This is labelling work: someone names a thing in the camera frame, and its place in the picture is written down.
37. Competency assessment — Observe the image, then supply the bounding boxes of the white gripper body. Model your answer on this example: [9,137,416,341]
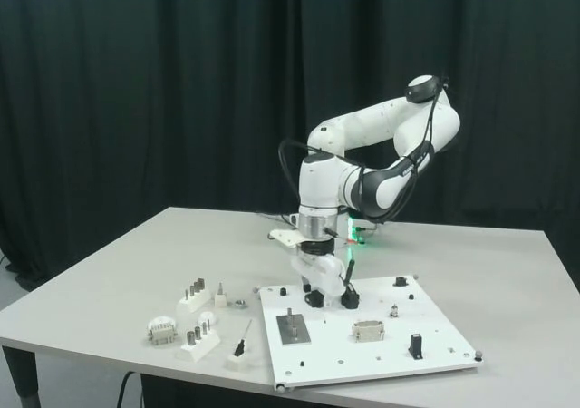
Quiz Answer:
[292,253,344,298]

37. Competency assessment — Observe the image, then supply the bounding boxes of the white task board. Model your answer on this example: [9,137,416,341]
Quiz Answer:
[256,274,484,380]

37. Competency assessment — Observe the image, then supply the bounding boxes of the small white plug holder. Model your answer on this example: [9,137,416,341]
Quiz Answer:
[226,355,251,374]

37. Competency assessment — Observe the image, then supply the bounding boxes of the white holder for square pegs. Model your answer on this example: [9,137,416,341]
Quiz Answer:
[175,288,215,316]

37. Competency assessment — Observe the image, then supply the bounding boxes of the white holder for round pegs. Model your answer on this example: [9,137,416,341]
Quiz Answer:
[175,331,222,363]

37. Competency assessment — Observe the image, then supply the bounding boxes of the white large gear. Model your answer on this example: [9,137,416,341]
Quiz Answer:
[148,316,180,336]

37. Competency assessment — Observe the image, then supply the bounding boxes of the beige waterproof plug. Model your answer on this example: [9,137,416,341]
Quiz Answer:
[144,328,172,346]

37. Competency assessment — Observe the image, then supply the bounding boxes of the black curtains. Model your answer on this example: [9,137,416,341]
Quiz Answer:
[0,0,580,276]

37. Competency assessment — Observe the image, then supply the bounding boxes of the black table leg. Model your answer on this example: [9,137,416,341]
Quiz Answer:
[2,345,38,408]

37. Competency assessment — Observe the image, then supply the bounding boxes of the thin black rod on wire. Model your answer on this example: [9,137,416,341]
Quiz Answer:
[343,239,357,292]

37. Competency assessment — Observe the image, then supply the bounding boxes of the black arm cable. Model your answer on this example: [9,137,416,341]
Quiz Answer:
[277,139,314,209]
[352,76,450,224]

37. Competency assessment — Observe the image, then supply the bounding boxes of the black cable under table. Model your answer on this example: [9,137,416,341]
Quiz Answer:
[118,370,138,408]

